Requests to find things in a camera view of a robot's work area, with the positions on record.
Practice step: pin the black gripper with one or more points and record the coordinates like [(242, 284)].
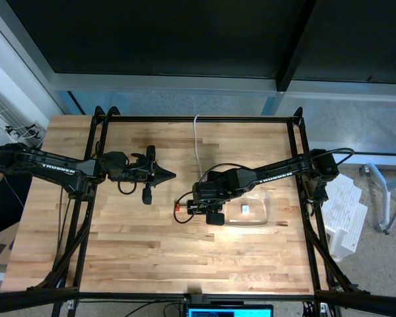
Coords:
[(214, 218), (150, 171)]

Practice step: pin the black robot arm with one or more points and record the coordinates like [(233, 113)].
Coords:
[(277, 173), (52, 166)]

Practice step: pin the clear plastic container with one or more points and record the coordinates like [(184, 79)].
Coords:
[(257, 214)]

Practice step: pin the small white label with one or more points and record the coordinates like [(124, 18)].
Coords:
[(245, 209)]

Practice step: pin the black clamp with red knob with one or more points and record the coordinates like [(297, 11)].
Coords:
[(177, 207)]

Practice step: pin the laptop screen with blue edge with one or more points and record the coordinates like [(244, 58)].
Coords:
[(229, 312)]

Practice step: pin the white foam block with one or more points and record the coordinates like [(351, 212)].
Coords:
[(344, 218)]

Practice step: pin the grey metal stand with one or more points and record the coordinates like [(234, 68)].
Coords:
[(386, 198)]

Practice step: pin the small black fixed camera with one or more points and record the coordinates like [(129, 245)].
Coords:
[(194, 296)]

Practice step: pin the black aluminium frame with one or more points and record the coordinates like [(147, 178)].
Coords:
[(85, 231)]

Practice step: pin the black vertical post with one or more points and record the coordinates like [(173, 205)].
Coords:
[(295, 46)]

